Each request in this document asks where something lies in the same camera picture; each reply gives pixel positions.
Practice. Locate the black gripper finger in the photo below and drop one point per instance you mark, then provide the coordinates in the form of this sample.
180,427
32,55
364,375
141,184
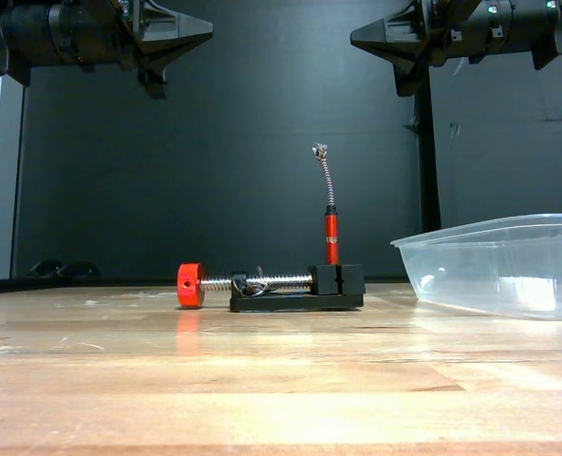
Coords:
167,50
186,26
385,31
399,57

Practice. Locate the red RCA socket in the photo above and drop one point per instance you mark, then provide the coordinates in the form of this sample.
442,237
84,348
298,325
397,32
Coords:
333,254

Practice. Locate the clear plastic tub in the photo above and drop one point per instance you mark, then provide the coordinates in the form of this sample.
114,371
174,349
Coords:
452,271

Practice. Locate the black vise fixture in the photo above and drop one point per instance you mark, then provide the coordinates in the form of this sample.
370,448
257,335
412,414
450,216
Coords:
338,285

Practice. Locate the red round vise knob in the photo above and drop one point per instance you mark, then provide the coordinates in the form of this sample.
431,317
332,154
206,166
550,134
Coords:
190,285

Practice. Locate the silver threaded vise screw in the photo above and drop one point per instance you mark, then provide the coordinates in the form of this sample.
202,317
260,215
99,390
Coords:
286,280

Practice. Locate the black wall post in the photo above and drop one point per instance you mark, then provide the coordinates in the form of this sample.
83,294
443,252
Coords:
428,166

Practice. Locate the black curved frame loop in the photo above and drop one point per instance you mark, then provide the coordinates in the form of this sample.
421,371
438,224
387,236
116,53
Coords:
80,269
47,267

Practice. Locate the black metal table frame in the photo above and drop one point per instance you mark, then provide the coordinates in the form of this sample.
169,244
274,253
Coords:
24,285

